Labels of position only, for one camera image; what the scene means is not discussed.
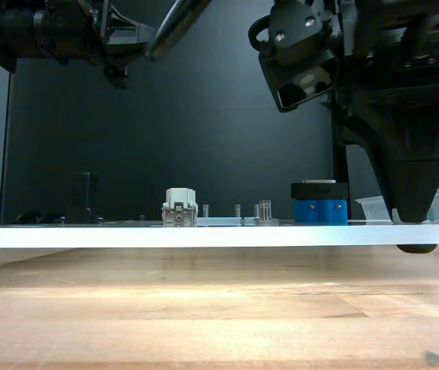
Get clear plastic tub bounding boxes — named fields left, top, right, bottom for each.
left=355, top=187, right=439, bottom=224

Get black threaded bolt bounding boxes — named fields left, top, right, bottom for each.
left=394, top=244, right=439, bottom=254

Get black room pillar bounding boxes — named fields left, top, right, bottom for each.
left=329, top=111, right=350, bottom=183

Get black upright clamp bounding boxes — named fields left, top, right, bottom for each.
left=63, top=172, right=100, bottom=224

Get small metal pin connector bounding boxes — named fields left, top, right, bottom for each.
left=252, top=199, right=280, bottom=227

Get grey rectangular connector housing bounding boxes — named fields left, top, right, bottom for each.
left=160, top=187, right=198, bottom=227

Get aluminium bar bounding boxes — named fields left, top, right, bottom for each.
left=195, top=217, right=257, bottom=227

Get white board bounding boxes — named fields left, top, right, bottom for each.
left=0, top=220, right=439, bottom=249

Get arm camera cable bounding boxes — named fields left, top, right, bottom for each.
left=144, top=0, right=213, bottom=62

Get blue and black connector mount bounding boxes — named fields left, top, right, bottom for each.
left=290, top=179, right=350, bottom=224

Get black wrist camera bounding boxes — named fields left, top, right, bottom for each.
left=258, top=0, right=339, bottom=114

